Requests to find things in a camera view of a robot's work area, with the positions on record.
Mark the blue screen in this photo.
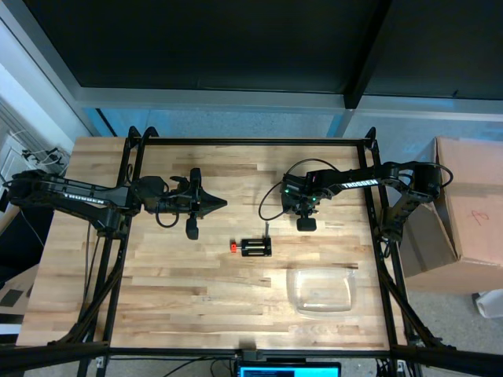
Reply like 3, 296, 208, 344
234, 361, 342, 377

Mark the cardboard box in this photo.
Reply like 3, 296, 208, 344
400, 136, 503, 295

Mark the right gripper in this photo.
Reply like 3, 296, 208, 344
292, 198, 320, 233

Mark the black clamp with red knob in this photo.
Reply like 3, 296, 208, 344
230, 236, 273, 258

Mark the clear plastic container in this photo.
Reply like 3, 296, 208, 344
285, 266, 359, 317

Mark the black frame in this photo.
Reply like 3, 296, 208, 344
0, 125, 503, 377

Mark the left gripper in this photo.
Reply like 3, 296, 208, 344
185, 167, 229, 241

